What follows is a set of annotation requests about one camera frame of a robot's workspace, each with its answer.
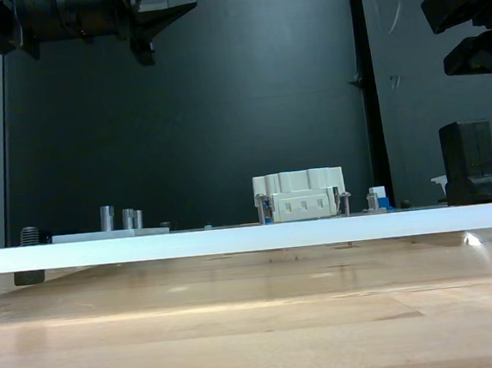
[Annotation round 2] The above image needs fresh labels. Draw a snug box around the blue white connector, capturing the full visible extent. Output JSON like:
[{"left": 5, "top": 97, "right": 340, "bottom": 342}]
[{"left": 368, "top": 185, "right": 392, "bottom": 213}]

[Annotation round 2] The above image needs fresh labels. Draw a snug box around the small silver connector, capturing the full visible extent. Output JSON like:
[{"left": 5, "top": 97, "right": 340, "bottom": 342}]
[{"left": 361, "top": 192, "right": 387, "bottom": 215}]

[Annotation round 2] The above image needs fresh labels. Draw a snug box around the beige connector hub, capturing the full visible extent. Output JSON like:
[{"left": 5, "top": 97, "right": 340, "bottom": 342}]
[{"left": 251, "top": 165, "right": 354, "bottom": 226}]

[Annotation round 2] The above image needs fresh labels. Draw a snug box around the grey metal plate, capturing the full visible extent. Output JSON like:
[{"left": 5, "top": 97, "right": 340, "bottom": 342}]
[{"left": 51, "top": 224, "right": 172, "bottom": 245}]

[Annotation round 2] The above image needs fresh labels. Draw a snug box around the black threaded bolt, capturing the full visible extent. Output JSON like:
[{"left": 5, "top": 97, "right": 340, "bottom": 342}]
[{"left": 9, "top": 225, "right": 47, "bottom": 287}]

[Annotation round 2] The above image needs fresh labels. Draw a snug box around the white board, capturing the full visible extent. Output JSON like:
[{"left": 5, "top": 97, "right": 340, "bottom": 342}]
[{"left": 0, "top": 196, "right": 492, "bottom": 275}]

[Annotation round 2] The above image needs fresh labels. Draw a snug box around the black wall post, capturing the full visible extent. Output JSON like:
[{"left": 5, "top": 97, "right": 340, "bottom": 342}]
[{"left": 346, "top": 0, "right": 395, "bottom": 214}]

